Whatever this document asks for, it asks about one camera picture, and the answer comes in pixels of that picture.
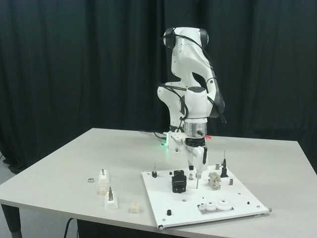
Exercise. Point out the white task board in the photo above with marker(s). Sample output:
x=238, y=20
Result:
x=188, y=205

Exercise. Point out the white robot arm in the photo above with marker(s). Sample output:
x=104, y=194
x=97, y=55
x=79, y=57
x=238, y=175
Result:
x=195, y=104

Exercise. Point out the white small gear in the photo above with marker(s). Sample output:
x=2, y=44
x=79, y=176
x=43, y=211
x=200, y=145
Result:
x=202, y=207

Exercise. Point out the white peg holder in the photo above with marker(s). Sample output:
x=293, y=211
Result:
x=111, y=202
x=104, y=178

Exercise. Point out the thin metal square peg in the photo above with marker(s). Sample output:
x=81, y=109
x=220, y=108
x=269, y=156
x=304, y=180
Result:
x=197, y=184

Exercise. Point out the white large gear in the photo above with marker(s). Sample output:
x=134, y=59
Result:
x=224, y=204

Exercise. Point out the metal nut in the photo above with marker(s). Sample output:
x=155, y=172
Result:
x=90, y=179

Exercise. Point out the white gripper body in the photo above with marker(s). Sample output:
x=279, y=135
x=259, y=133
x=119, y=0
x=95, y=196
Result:
x=194, y=155

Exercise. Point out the dark grey table leg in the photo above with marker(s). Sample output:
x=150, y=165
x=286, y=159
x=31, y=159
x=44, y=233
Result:
x=12, y=219

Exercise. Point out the small white plug holder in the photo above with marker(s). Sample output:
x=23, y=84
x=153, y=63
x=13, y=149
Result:
x=101, y=191
x=135, y=207

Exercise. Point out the white medium gear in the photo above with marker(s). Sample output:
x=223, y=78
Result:
x=210, y=206

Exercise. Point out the flat white mounting plate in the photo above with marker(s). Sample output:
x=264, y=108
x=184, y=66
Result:
x=178, y=136

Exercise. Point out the black curtain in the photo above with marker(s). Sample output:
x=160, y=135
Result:
x=74, y=74

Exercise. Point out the metal BNC plug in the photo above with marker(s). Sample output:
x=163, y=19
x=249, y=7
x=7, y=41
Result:
x=190, y=176

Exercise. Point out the thick metal square peg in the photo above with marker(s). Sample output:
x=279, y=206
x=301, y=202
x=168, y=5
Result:
x=231, y=182
x=217, y=166

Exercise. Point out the black D-SUB plug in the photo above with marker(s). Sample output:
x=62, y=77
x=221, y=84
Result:
x=178, y=182

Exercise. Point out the black under-table cabinet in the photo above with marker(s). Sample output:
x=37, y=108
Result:
x=116, y=229

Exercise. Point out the thick metal round peg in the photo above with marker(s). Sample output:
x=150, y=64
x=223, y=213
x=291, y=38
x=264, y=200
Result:
x=110, y=195

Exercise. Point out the thin black hanging rod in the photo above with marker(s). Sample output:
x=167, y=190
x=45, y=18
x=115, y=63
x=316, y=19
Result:
x=204, y=156

